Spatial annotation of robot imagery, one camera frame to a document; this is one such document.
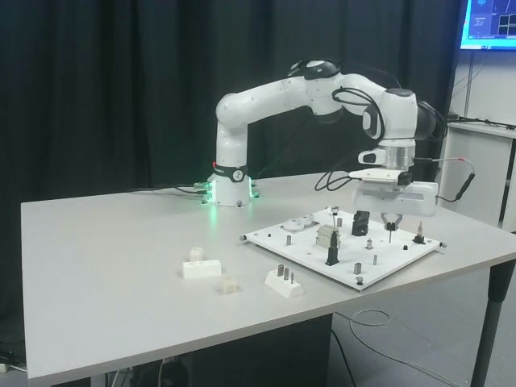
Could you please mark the white square peg holder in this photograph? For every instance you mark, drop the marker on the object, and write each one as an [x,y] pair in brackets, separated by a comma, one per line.
[284,288]

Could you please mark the black table leg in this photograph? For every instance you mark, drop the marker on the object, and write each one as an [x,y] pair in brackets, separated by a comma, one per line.
[489,322]

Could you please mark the black USB plug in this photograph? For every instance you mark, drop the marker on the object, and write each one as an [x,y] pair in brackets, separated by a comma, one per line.
[331,252]

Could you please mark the black D-SUB plug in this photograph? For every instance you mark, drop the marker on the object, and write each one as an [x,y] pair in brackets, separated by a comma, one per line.
[360,223]

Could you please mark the medium metal square peg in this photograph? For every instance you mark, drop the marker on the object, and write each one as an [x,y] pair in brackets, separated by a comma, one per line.
[287,274]

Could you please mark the white task board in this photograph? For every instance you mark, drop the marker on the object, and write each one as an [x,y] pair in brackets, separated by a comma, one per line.
[306,258]

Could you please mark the metal waterproof plug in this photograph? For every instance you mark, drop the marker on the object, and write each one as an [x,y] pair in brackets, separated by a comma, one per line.
[419,234]

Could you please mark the white large gear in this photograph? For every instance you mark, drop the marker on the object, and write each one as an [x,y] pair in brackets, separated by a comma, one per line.
[291,226]

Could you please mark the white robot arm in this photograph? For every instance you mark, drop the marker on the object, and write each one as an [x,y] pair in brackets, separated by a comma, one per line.
[262,96]

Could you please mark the metal bolt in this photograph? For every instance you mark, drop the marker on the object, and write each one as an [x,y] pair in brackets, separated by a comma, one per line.
[334,209]

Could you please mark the blue screen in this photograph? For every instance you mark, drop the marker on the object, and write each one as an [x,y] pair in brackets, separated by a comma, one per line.
[489,24]

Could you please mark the small white plug holder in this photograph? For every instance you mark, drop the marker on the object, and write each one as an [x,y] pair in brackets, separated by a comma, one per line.
[195,253]

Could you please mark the metal BNC plug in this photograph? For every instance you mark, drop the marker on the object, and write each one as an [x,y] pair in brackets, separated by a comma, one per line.
[369,244]

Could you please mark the small cream plug holder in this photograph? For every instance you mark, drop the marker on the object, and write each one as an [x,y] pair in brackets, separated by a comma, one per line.
[230,286]

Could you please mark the large metal square peg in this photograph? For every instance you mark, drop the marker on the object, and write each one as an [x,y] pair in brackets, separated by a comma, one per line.
[280,271]

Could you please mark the white medium gear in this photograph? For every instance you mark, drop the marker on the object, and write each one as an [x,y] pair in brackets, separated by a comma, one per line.
[307,221]

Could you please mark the white round peg holder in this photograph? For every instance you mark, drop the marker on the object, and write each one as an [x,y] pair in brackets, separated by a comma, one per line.
[201,269]

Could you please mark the black curtain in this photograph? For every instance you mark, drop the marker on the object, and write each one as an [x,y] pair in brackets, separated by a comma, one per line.
[121,80]

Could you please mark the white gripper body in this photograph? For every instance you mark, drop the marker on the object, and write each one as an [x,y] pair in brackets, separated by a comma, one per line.
[419,199]

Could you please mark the white cabinet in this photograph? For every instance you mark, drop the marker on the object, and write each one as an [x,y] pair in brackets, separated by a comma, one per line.
[479,173]

